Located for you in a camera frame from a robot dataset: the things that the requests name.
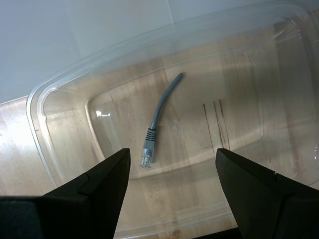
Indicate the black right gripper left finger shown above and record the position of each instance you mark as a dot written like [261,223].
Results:
[74,211]

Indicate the clear plastic tub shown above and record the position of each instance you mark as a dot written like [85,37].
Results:
[224,74]

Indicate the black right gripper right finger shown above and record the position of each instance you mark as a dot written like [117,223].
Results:
[269,206]

